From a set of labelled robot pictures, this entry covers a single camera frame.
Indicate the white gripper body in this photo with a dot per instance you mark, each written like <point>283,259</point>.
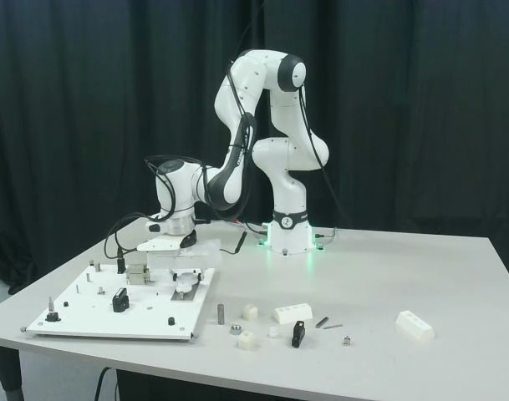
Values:
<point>195,258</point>

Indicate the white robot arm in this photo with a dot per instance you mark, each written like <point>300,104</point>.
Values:
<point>285,184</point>

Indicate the white small gear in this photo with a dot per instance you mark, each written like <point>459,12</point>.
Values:
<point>272,333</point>

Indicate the large metal round peg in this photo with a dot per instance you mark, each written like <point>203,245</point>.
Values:
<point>221,314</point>

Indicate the black Ethernet plug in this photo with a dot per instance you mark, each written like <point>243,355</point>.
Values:
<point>120,264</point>

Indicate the small white cube holder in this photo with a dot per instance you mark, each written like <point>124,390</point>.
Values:
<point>246,339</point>
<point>249,311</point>

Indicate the black block plug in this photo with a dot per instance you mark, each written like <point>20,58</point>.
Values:
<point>120,301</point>

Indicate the metal nut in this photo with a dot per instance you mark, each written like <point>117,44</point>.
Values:
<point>236,329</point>

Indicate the white task board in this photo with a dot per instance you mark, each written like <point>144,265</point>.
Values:
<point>112,321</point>

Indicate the long white peg holder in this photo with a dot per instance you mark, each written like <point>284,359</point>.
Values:
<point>291,314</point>
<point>415,325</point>

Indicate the metal round plug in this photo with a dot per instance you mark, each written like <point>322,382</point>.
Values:
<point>51,305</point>

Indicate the dark metal square peg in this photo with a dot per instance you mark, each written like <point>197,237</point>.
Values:
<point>321,322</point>

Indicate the thin metal round peg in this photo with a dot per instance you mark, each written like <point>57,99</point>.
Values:
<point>333,326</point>

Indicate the grey table leg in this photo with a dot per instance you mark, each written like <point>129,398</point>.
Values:
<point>5,372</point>

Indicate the black curtain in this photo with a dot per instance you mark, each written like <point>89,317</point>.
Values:
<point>70,83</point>

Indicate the white wrist camera plate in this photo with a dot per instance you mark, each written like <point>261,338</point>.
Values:
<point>162,244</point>

